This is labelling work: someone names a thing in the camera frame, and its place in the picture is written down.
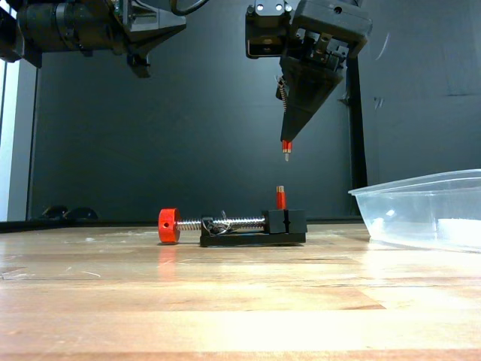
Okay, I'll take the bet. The red RCA plug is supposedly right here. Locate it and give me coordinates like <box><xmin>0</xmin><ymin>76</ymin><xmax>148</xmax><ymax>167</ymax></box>
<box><xmin>275</xmin><ymin>74</ymin><xmax>294</xmax><ymax>163</ymax></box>

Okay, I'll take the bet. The black vise with red knob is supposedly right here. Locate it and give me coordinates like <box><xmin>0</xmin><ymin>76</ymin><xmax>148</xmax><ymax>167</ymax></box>
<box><xmin>157</xmin><ymin>208</ymin><xmax>307</xmax><ymax>248</ymax></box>

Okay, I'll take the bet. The clear plastic tub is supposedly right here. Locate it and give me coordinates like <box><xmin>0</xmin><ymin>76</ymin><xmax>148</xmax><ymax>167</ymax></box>
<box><xmin>347</xmin><ymin>168</ymin><xmax>481</xmax><ymax>253</ymax></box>

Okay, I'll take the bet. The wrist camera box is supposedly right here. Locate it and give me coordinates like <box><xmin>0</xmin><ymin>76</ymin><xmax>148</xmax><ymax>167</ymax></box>
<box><xmin>246</xmin><ymin>0</ymin><xmax>294</xmax><ymax>59</ymax></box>

